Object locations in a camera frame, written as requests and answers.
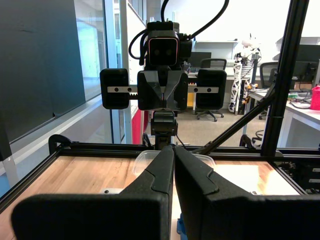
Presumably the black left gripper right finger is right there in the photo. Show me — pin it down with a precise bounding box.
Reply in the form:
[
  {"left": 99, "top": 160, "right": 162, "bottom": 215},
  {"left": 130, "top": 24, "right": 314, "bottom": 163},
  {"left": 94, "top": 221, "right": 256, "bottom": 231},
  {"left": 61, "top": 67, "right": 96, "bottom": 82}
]
[{"left": 174, "top": 145, "right": 320, "bottom": 240}]

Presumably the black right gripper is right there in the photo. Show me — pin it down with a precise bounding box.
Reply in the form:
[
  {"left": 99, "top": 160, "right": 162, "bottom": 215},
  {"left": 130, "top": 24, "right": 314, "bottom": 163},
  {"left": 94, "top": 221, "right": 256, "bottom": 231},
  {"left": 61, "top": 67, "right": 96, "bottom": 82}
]
[{"left": 99, "top": 67, "right": 228, "bottom": 111}]

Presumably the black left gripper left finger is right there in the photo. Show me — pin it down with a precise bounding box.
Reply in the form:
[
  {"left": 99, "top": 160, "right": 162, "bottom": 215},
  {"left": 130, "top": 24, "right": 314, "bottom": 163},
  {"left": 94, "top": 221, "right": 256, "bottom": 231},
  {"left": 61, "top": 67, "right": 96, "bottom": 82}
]
[{"left": 11, "top": 145, "right": 175, "bottom": 240}]

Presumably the white taskboard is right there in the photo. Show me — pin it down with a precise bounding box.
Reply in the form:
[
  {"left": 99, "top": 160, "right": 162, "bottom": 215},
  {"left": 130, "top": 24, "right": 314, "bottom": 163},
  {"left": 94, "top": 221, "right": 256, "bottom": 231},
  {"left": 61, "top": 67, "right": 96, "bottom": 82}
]
[{"left": 99, "top": 186, "right": 275, "bottom": 216}]

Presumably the blue connector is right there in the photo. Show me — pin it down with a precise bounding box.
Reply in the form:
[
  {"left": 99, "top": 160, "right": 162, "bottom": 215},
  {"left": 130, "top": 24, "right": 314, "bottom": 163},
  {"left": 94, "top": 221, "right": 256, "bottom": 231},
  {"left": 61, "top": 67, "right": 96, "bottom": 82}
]
[{"left": 176, "top": 212, "right": 188, "bottom": 240}]

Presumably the yellow cabinet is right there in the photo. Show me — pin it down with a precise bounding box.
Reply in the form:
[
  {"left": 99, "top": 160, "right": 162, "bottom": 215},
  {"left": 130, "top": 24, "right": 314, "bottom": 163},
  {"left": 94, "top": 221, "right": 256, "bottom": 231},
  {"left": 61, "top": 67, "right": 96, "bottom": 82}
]
[{"left": 186, "top": 91, "right": 198, "bottom": 109}]

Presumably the red panel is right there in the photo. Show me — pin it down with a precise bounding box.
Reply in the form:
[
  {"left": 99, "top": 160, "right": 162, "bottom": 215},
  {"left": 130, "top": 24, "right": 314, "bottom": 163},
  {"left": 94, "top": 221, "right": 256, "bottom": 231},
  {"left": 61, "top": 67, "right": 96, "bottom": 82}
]
[{"left": 131, "top": 109, "right": 149, "bottom": 145}]

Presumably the black monitor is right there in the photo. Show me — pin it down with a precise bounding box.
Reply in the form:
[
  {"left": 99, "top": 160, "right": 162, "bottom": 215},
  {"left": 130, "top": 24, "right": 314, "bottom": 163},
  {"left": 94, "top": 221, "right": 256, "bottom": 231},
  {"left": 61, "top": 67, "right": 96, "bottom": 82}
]
[
  {"left": 187, "top": 51, "right": 212, "bottom": 69},
  {"left": 291, "top": 44, "right": 320, "bottom": 83}
]

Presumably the black office chair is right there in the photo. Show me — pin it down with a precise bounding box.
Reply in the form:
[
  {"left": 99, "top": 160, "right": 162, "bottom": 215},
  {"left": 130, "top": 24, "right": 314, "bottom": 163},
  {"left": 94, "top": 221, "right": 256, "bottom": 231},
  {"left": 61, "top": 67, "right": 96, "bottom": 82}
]
[
  {"left": 196, "top": 58, "right": 228, "bottom": 123},
  {"left": 258, "top": 61, "right": 280, "bottom": 120}
]

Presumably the clear plastic tub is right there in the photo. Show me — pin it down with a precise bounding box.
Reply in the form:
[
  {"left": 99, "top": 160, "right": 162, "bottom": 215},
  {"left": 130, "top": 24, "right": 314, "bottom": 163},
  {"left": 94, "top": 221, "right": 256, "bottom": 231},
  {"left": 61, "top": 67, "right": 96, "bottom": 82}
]
[{"left": 133, "top": 149, "right": 216, "bottom": 176}]

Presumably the white desk shelf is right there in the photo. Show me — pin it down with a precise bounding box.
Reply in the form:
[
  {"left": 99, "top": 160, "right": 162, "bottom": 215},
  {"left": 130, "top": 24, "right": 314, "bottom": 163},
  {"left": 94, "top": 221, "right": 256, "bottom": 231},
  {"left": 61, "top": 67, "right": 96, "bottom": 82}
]
[{"left": 193, "top": 39, "right": 240, "bottom": 61}]

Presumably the white lattice figure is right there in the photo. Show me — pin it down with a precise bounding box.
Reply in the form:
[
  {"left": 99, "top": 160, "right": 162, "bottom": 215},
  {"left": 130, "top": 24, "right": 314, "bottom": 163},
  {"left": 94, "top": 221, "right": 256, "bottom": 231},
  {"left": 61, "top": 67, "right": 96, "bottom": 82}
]
[{"left": 228, "top": 31, "right": 263, "bottom": 116}]

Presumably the white desk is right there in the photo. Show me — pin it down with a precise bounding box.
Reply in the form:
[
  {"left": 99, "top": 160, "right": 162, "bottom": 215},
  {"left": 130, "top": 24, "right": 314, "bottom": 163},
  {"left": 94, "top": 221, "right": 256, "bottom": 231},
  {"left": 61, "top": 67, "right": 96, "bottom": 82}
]
[{"left": 246, "top": 88, "right": 320, "bottom": 149}]

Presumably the pink container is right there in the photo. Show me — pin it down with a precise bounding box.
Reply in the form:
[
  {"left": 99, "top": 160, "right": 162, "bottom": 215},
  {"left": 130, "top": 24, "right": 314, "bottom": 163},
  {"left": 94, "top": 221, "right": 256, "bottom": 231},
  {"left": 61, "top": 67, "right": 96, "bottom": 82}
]
[{"left": 309, "top": 84, "right": 320, "bottom": 111}]

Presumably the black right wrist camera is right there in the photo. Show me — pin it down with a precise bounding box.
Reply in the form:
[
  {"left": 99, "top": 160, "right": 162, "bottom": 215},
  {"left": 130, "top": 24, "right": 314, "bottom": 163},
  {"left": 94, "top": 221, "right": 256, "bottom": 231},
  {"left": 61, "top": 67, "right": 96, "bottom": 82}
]
[{"left": 146, "top": 29, "right": 181, "bottom": 67}]

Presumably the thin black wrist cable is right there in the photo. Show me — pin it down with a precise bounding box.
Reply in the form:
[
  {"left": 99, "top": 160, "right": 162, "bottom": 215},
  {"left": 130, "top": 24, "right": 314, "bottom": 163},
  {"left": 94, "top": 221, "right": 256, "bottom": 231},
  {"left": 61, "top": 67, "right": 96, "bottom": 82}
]
[{"left": 128, "top": 27, "right": 149, "bottom": 67}]

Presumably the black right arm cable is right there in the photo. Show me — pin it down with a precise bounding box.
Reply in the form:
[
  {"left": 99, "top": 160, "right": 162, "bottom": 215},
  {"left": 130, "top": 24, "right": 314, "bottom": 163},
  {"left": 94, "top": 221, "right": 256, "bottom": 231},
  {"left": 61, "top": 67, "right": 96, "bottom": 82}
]
[{"left": 160, "top": 0, "right": 230, "bottom": 39}]

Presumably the black aluminium frame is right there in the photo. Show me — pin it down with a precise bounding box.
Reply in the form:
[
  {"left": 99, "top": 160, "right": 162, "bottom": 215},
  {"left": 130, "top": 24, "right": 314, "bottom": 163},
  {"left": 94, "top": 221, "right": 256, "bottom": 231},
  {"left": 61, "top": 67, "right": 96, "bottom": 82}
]
[{"left": 0, "top": 0, "right": 320, "bottom": 208}]

